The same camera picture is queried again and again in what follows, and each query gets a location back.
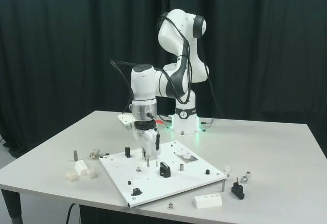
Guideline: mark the white task board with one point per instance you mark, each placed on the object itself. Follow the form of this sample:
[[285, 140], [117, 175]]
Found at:
[[143, 188]]

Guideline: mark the black wrist band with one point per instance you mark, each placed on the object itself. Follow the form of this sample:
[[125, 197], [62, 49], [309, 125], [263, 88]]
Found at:
[[144, 126]]

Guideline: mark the small white holder block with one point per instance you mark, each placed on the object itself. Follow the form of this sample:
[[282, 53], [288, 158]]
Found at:
[[71, 176], [90, 173]]

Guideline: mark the white large gear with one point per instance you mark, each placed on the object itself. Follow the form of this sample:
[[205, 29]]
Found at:
[[186, 155]]

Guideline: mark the white holder with square holes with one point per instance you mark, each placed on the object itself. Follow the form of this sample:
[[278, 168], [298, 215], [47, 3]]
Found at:
[[207, 200]]

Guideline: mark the white medium gear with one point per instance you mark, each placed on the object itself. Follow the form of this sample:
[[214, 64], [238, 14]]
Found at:
[[179, 153]]

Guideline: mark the small silver metal plug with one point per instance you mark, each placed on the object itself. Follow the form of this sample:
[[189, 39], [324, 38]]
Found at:
[[246, 177]]

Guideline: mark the black curtain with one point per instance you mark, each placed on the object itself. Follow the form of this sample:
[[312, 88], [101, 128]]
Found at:
[[64, 42]]

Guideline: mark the short metal round peg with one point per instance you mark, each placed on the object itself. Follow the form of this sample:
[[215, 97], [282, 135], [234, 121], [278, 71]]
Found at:
[[181, 167]]

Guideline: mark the tall metal round peg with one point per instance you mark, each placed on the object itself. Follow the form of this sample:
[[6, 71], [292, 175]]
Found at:
[[75, 155]]

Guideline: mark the flat white mounting plate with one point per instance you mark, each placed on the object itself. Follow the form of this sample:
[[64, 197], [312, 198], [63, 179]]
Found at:
[[126, 119]]

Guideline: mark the long white peg holder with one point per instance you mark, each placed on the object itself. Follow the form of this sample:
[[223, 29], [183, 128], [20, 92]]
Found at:
[[81, 167]]

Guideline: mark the metal square peg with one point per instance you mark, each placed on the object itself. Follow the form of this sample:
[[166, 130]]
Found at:
[[147, 162]]

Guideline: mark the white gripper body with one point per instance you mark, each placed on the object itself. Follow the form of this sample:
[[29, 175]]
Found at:
[[149, 142]]

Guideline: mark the white small gear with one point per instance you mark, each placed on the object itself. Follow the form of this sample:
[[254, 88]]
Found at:
[[226, 169]]

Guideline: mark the dark grey table leg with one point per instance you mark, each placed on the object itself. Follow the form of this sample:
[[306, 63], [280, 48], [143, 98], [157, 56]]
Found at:
[[12, 206]]

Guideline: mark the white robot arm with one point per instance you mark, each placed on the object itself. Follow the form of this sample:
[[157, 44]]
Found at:
[[173, 40]]

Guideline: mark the black D-SUB plug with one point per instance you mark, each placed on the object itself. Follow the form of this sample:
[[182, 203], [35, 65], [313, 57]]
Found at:
[[237, 190]]

